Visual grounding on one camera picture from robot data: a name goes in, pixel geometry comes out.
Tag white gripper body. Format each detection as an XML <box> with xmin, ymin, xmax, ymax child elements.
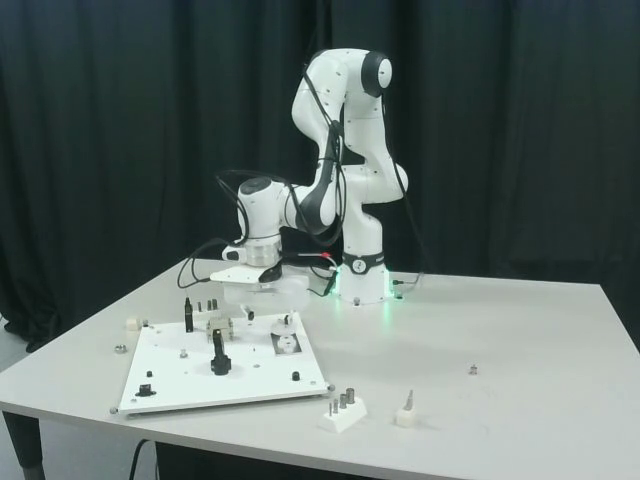
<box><xmin>222</xmin><ymin>272</ymin><xmax>310</xmax><ymax>309</ymax></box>

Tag flat white wrist plate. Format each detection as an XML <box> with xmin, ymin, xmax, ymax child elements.
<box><xmin>209</xmin><ymin>267</ymin><xmax>266</xmax><ymax>284</ymax></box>

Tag black D-SUB plug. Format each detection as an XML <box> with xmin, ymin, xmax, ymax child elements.
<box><xmin>208</xmin><ymin>329</ymin><xmax>232</xmax><ymax>376</ymax></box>

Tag thin black rod red tag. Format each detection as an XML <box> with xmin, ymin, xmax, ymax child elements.
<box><xmin>293</xmin><ymin>251</ymin><xmax>337</xmax><ymax>297</ymax></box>

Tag white task board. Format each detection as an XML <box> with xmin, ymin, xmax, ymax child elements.
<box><xmin>108</xmin><ymin>319</ymin><xmax>335</xmax><ymax>416</ymax></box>

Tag black curtains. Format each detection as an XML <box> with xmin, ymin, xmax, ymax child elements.
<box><xmin>0</xmin><ymin>0</ymin><xmax>640</xmax><ymax>351</ymax></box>

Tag black table leg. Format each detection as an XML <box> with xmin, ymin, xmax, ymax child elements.
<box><xmin>2</xmin><ymin>410</ymin><xmax>42</xmax><ymax>480</ymax></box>

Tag silver wrist ring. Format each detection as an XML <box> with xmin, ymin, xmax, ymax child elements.
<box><xmin>243</xmin><ymin>240</ymin><xmax>281</xmax><ymax>266</ymax></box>

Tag black looped wrist cable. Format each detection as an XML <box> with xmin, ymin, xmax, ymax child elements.
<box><xmin>178</xmin><ymin>169</ymin><xmax>301</xmax><ymax>294</ymax></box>

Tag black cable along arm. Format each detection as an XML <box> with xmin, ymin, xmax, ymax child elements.
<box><xmin>298</xmin><ymin>62</ymin><xmax>426</xmax><ymax>289</ymax></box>

